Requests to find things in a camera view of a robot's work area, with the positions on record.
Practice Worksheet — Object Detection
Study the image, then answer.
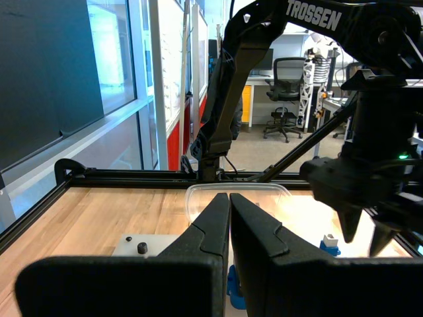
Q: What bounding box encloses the white desk with yellow cabinet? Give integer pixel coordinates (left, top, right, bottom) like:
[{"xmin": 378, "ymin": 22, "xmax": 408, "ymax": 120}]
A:
[{"xmin": 241, "ymin": 75, "xmax": 325, "ymax": 129}]

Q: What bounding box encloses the blue holder with black block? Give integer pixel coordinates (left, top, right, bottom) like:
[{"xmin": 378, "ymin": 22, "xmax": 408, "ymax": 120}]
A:
[{"xmin": 226, "ymin": 264, "xmax": 247, "ymax": 310}]

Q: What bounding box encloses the black computer monitor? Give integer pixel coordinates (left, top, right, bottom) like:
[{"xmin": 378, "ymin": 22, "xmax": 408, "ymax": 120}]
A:
[{"xmin": 254, "ymin": 48, "xmax": 274, "ymax": 75}]

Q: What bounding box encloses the blue holder with white socket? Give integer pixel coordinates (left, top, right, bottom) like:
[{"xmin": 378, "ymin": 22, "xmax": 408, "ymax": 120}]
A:
[{"xmin": 319, "ymin": 233, "xmax": 341, "ymax": 257}]

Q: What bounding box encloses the black mesh office chair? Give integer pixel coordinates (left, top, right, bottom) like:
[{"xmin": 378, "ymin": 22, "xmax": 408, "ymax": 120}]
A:
[{"xmin": 263, "ymin": 57, "xmax": 307, "ymax": 143}]

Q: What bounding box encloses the clear plastic tub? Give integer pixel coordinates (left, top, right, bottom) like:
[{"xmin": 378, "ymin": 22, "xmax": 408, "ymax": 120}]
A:
[{"xmin": 184, "ymin": 183, "xmax": 291, "ymax": 229}]

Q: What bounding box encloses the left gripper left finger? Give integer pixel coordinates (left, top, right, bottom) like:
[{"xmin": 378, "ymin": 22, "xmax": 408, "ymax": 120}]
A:
[{"xmin": 15, "ymin": 193, "xmax": 231, "ymax": 317}]

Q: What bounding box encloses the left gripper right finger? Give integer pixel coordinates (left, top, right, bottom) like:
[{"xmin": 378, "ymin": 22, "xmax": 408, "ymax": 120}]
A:
[{"xmin": 230, "ymin": 193, "xmax": 423, "ymax": 317}]

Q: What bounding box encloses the black aluminium frame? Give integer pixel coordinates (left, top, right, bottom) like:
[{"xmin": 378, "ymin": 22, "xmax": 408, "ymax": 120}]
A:
[{"xmin": 0, "ymin": 95, "xmax": 423, "ymax": 265}]

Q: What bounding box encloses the white lattice robot structure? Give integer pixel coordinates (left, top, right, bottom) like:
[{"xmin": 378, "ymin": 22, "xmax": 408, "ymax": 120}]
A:
[{"xmin": 296, "ymin": 42, "xmax": 341, "ymax": 129}]

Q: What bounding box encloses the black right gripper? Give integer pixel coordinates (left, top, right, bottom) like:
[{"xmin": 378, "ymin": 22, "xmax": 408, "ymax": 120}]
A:
[{"xmin": 299, "ymin": 157, "xmax": 423, "ymax": 258}]

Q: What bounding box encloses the person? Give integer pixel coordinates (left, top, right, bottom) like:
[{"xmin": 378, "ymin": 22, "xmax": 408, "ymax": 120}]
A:
[{"xmin": 231, "ymin": 98, "xmax": 244, "ymax": 141}]

